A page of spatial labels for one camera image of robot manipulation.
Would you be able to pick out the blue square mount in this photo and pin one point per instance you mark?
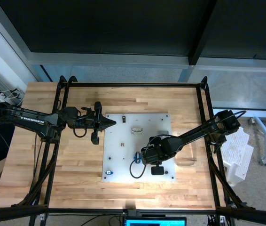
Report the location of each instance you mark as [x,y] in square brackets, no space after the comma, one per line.
[105,173]

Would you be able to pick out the black upright socket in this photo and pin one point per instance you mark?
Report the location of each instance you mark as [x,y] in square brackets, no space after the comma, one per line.
[123,119]

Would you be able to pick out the silver frame bracket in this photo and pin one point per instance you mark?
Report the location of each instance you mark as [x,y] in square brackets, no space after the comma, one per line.
[222,219]
[42,216]

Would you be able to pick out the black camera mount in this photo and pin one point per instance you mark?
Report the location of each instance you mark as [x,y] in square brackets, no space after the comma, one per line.
[131,212]

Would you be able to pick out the black upright beam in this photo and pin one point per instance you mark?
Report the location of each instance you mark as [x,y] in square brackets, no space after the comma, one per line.
[201,33]

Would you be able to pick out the dark rectangular plug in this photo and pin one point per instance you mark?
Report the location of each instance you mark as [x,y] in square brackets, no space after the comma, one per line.
[137,156]

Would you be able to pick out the white plastic board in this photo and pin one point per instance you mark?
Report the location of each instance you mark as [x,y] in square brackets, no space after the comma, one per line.
[119,169]

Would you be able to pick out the blue lit screen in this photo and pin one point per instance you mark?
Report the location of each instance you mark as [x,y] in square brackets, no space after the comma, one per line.
[154,222]

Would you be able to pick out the blue round holder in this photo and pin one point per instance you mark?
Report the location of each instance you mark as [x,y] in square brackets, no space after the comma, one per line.
[134,158]

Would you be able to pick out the clear plastic tub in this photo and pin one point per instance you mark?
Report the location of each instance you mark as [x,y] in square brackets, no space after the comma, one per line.
[185,162]

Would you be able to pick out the aluminium clamp block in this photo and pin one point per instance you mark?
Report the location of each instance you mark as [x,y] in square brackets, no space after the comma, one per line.
[163,132]

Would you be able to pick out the beige connector housing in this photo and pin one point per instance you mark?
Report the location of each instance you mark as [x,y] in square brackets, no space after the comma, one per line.
[137,131]

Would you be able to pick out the black metal frame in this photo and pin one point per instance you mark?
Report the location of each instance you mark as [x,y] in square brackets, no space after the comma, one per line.
[88,210]

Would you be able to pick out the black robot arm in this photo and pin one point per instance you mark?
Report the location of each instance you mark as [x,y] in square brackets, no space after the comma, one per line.
[29,118]
[194,134]

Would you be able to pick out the white foam block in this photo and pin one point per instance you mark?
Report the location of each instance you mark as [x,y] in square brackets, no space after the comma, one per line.
[237,153]

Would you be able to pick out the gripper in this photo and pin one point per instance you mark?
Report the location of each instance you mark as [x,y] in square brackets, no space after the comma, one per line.
[154,157]
[91,121]

